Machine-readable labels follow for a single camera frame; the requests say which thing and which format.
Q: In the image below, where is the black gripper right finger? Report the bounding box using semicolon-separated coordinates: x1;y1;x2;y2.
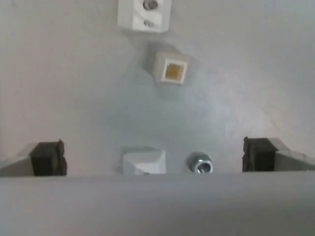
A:
242;137;315;173

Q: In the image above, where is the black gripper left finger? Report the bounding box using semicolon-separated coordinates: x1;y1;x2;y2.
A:
0;139;68;177

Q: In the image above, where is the white square peg holder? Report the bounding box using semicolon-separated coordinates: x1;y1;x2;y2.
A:
145;42;189;87

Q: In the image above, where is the white round peg holder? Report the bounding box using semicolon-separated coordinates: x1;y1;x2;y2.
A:
117;0;172;33

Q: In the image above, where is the large metal round peg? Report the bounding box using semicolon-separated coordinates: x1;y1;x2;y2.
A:
143;0;159;11

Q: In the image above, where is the metal bolt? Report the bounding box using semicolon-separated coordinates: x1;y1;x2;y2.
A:
186;151;215;175

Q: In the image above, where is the white holder block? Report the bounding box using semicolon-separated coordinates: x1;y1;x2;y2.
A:
120;146;166;176

